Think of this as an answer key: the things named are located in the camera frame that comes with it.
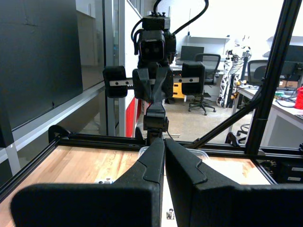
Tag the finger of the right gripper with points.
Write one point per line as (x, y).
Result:
(142, 82)
(168, 87)

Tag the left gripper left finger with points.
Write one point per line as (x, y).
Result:
(94, 203)

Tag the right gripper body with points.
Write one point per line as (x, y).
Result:
(116, 75)

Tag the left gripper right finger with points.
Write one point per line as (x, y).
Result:
(225, 205)

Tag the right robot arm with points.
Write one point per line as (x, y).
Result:
(155, 118)

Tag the yellow cabinet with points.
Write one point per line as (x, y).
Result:
(177, 91)

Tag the black computer monitor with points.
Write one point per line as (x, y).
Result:
(294, 61)
(191, 53)

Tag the black office chair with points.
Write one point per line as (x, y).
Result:
(256, 71)
(211, 71)

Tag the clear plastic container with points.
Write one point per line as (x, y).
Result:
(204, 154)

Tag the white black legged robot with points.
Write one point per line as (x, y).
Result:
(228, 71)

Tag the black electronics box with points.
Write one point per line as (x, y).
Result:
(279, 170)

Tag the white desk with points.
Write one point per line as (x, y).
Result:
(284, 118)

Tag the cardboard box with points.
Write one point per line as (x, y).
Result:
(290, 84)

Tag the red plastic container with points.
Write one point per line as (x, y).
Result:
(299, 98)

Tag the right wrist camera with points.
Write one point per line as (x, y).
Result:
(151, 47)

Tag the white wall shelf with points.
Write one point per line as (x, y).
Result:
(208, 40)

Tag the black frame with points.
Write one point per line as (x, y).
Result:
(272, 94)

